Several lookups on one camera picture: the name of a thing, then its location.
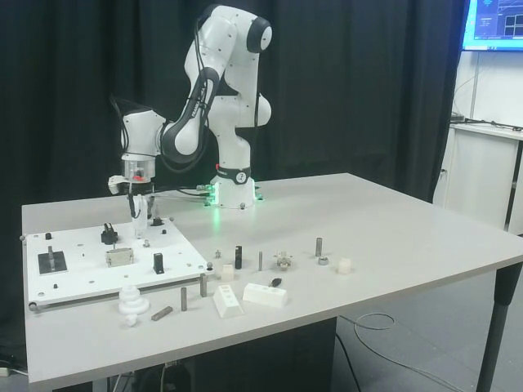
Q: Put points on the white small gear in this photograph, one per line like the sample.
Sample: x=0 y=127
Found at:
x=130 y=321

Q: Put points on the white large gear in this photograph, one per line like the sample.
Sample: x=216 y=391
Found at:
x=135 y=308

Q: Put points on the white cabinet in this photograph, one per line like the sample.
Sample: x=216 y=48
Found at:
x=478 y=175

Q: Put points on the small white cube holder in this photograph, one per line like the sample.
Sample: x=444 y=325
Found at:
x=344 y=267
x=227 y=272

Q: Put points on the large metal round peg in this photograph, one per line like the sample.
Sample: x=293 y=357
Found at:
x=318 y=247

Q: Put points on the black table leg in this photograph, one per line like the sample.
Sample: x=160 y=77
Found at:
x=500 y=318

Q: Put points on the cream waterproof plug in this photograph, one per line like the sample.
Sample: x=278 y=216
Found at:
x=282 y=262

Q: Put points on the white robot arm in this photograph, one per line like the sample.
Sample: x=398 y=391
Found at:
x=233 y=134

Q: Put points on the metal square peg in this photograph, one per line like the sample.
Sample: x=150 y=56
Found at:
x=203 y=286
x=162 y=314

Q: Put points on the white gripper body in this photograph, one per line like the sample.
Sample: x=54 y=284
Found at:
x=139 y=214

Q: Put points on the black D-SUB plug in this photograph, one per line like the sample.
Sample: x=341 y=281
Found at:
x=238 y=257

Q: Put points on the white power strip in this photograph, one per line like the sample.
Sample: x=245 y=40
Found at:
x=4 y=371

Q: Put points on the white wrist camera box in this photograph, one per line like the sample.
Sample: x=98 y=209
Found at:
x=116 y=183

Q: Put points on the black equipment box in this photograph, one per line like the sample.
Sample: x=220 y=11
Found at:
x=224 y=355

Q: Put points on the white peg holder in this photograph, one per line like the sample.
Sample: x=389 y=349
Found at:
x=265 y=295
x=229 y=302

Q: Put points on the white task board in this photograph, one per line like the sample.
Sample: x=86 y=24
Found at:
x=90 y=273

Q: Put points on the metal bolt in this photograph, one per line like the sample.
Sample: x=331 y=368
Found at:
x=323 y=260

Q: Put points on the blue screen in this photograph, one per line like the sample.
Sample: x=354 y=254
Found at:
x=494 y=24

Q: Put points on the white medium gear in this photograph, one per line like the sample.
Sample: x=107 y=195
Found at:
x=130 y=292

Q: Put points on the black curtain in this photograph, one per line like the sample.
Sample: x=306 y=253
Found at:
x=367 y=102

